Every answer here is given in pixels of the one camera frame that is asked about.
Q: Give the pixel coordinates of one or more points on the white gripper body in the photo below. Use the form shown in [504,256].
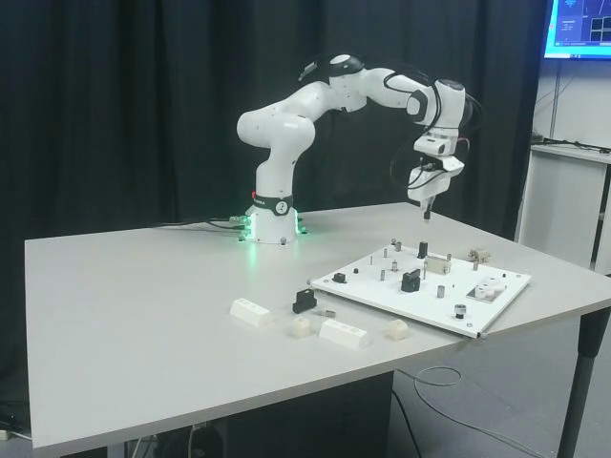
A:
[427,181]

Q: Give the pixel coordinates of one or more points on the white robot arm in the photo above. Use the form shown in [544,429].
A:
[286,143]

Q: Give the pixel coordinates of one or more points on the metal waterproof plug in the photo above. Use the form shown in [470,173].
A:
[477,256]

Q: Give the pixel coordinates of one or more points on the white task board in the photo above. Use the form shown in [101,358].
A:
[429,296]

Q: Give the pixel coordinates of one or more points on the white medium gear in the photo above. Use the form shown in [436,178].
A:
[482,291]

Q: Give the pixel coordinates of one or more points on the white large gear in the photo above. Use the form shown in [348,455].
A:
[495,284]

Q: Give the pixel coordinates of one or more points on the metal BNC plug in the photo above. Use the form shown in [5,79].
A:
[459,312]

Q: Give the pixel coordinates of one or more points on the small cream plug holder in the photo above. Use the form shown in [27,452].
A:
[299,329]
[395,330]

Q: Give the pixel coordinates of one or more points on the white cabinet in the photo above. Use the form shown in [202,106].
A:
[568,210]

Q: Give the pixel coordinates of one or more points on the small grey metal plug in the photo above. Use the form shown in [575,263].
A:
[325,313]

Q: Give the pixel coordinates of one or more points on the long white peg holder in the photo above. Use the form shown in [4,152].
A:
[343,335]
[250,312]

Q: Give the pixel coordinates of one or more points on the black D-SUB plug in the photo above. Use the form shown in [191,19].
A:
[304,301]

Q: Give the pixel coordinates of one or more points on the blue screen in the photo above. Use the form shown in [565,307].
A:
[580,26]

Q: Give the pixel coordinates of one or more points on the black table leg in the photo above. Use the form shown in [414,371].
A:
[580,381]

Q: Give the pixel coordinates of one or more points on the black curtain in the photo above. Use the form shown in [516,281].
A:
[119,105]

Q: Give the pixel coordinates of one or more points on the white power strip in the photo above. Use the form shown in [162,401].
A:
[5,435]

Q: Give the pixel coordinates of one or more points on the small white camera box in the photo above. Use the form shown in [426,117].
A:
[436,145]

